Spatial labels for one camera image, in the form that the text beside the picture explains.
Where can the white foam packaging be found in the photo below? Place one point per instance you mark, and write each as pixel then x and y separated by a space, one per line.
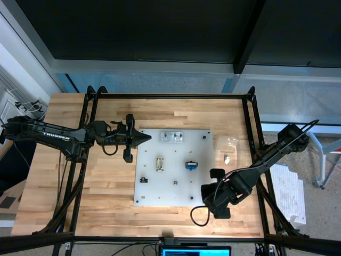
pixel 289 194

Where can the black pillar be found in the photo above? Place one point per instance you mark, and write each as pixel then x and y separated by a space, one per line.
pixel 250 34

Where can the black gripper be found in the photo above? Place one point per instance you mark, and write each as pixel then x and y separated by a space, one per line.
pixel 222 213
pixel 128 156

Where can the brown cardboard box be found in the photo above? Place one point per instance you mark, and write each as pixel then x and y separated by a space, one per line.
pixel 13 197

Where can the small black clamp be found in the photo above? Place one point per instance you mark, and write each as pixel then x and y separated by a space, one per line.
pixel 144 180

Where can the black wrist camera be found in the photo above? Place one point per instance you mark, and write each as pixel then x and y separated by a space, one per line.
pixel 208 194

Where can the grey connector housing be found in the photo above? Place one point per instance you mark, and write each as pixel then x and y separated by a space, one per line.
pixel 159 164

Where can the black aluminium frame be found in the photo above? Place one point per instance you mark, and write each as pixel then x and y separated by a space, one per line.
pixel 170 95

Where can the small white connector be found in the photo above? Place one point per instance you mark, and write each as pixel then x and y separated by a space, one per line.
pixel 227 160

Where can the black case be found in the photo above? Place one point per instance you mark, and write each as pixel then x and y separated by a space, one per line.
pixel 10 165

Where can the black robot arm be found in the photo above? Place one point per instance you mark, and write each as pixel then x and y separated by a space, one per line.
pixel 266 160
pixel 57 136

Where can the blue black connector mount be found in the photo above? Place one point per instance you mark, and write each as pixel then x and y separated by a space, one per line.
pixel 191 166

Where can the clear plastic tub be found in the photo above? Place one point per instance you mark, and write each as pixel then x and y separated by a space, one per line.
pixel 227 144

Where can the laptop with blue screen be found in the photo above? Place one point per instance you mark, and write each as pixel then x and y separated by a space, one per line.
pixel 195 252

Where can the clear acrylic block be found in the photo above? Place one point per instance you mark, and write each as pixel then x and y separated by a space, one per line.
pixel 171 137

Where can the white taskboard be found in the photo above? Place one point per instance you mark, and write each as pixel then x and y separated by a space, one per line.
pixel 170 160

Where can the grey metal stand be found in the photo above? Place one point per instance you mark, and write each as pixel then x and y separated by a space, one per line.
pixel 323 160

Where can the small black camera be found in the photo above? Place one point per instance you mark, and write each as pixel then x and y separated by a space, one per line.
pixel 168 241

